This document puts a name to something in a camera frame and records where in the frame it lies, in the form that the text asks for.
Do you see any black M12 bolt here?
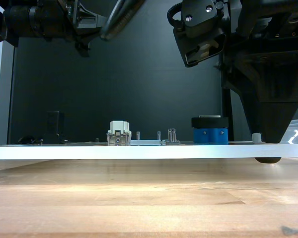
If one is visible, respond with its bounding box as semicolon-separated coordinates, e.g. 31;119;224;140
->
254;157;282;164

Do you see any blue and black D-sub connector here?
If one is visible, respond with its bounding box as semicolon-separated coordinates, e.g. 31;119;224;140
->
190;115;229;145

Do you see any beige connector housing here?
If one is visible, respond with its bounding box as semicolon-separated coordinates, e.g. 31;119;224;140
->
106;120;133;146

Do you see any black clamp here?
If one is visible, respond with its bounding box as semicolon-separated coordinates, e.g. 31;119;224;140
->
17;111;67;145

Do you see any small metal connector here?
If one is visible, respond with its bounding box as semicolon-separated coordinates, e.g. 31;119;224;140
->
165;128;181;145

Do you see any aluminium block with pins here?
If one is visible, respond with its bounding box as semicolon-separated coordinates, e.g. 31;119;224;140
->
130;130;164;146

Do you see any white board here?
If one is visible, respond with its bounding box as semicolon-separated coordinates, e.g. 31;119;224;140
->
0;141;298;160

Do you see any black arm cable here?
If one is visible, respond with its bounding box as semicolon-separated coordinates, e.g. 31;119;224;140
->
100;0;146;42

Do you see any black metal frame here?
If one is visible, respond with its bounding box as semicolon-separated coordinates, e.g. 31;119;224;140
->
221;53;235;142

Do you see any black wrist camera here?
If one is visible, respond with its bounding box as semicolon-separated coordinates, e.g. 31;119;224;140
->
173;23;227;68

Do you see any black ribbed cable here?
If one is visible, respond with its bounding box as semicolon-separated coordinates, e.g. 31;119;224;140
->
166;4;187;28

